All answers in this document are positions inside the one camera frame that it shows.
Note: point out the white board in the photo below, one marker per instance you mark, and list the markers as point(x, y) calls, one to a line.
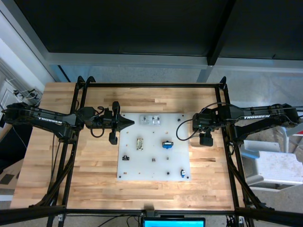
point(142, 165)

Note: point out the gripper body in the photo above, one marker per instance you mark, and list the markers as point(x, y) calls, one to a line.
point(115, 106)
point(206, 140)

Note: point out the blue screen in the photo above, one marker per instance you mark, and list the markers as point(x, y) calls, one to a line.
point(172, 223)

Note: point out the small blue socket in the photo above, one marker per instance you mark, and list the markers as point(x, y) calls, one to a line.
point(182, 172)

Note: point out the black backdrop post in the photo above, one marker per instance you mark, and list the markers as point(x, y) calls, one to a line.
point(220, 30)

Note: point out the white plastic step stool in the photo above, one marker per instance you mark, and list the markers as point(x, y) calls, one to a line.
point(277, 165)

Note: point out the small black camera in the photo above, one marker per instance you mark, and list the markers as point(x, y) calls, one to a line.
point(149, 211)

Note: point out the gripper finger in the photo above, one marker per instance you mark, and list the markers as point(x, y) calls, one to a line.
point(124, 120)
point(124, 124)

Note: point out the beige connector housing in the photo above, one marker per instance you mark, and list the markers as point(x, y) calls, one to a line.
point(140, 144)

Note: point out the silver metal mounting block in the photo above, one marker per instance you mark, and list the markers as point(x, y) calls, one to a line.
point(149, 123)

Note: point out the cardboard box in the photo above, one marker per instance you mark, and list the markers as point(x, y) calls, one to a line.
point(14, 168)

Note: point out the blue and black connector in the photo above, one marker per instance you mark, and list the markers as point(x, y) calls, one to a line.
point(167, 144)

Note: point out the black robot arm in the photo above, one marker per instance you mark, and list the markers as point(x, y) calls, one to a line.
point(255, 117)
point(49, 121)

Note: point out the black metal frame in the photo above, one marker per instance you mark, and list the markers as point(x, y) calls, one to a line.
point(151, 85)

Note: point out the black clamp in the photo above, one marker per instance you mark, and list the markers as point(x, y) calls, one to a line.
point(126, 157)

